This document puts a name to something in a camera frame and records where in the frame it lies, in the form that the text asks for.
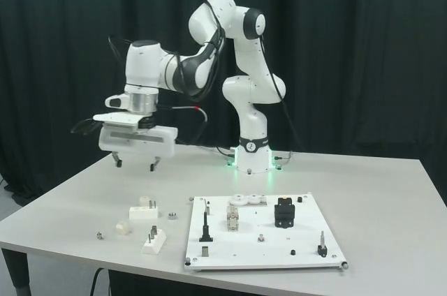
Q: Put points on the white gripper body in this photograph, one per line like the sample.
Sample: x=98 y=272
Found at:
x=139 y=144

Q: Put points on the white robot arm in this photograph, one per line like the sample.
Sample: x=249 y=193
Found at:
x=251 y=118

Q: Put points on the metal BNC plug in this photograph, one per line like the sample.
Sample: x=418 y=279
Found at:
x=100 y=236

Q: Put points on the small white cube holder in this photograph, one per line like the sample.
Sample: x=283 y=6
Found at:
x=124 y=229
x=143 y=200

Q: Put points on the flat white mounting plate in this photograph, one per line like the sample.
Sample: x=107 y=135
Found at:
x=111 y=118

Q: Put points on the white peg holder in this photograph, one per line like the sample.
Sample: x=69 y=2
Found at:
x=153 y=245
x=143 y=213

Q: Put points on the metal square peg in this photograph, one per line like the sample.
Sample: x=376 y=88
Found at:
x=205 y=251
x=153 y=231

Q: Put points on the white task board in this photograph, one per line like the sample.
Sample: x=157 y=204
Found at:
x=244 y=250

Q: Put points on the black D-SUB plug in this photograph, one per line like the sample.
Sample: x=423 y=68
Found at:
x=284 y=214

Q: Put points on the black curtain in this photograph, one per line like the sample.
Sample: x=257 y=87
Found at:
x=52 y=30

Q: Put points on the black table leg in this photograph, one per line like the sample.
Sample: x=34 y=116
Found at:
x=15 y=271

